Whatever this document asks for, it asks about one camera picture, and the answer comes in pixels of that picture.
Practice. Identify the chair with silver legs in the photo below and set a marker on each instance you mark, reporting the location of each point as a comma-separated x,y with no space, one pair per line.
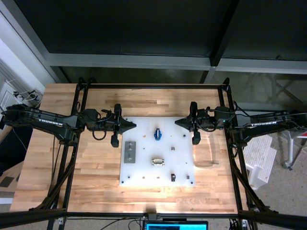
290,143

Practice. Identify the black plastic socket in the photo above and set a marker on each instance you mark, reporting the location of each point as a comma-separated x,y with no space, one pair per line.
173,177

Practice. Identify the white task board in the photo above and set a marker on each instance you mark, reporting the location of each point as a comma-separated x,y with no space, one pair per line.
144,167

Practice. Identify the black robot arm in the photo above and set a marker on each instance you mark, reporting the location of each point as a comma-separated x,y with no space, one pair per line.
263,124
48,122

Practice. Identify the clear plastic tub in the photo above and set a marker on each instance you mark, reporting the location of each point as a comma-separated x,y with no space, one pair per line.
206,158

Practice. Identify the black table frame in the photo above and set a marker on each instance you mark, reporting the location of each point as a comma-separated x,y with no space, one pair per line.
108,213

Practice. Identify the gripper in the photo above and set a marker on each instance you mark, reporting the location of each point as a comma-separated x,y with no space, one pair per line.
117,124
202,122

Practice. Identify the screen with blue edge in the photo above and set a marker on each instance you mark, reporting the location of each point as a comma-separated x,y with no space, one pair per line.
175,226

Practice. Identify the grey metal plate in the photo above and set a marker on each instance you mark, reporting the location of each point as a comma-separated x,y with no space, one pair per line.
126,153

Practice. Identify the small black camera box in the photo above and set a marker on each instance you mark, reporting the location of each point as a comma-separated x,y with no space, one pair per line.
151,215

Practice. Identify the beige connector housing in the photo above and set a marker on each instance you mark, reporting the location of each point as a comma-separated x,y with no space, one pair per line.
157,162

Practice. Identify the grey pillar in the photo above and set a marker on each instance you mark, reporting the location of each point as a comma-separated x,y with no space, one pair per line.
33,43

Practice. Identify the black wall beam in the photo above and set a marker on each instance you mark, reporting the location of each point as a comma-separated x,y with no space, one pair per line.
217,58

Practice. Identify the grey horizontal beam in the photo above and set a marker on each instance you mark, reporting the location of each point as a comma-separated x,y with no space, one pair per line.
120,61

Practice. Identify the blue plug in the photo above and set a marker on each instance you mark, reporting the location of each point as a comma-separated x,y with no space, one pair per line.
157,134

